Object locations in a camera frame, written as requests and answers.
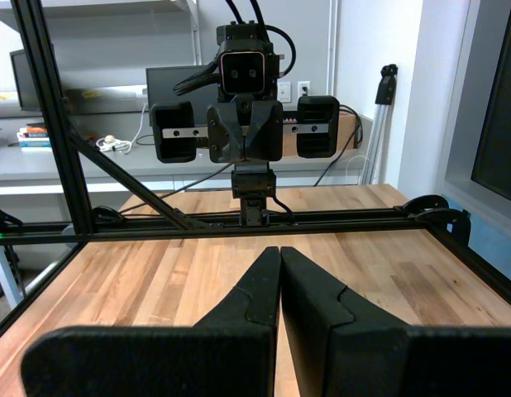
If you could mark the black corner bracket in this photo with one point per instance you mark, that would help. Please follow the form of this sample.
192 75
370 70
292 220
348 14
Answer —
429 203
445 217
106 215

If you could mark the black computer monitor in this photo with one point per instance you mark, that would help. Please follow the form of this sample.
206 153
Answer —
160 87
24 82

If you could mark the brown cardboard box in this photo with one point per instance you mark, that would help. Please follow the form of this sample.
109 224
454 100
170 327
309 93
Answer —
348 132

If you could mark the grey desk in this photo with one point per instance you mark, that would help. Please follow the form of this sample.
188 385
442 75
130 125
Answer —
32 165

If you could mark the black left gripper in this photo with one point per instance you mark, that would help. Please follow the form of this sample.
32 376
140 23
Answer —
175 116

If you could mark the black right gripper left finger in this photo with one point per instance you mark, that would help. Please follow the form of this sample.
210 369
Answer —
156 360

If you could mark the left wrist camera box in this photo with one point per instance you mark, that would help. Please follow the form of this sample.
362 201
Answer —
243 74

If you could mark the black frame rail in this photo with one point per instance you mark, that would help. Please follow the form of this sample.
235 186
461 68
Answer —
487 266
32 293
342 219

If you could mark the black frame post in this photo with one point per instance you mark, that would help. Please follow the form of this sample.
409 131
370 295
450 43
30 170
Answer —
57 124

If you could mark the white wall conduit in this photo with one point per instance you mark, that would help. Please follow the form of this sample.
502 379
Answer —
332 41

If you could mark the white table leg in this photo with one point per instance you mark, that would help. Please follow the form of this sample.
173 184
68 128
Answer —
5 277

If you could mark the black diagonal frame brace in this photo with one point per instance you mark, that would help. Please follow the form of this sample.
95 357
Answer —
148 192

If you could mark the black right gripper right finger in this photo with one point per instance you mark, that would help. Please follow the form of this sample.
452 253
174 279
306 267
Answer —
404 364

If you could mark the white wall outlet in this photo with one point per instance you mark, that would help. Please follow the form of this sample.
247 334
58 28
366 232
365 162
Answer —
304 89
284 92

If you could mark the black and silver folded stand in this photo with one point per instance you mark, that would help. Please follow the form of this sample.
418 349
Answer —
385 87

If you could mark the stack of books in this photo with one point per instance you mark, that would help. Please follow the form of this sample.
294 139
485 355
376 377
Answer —
34 138

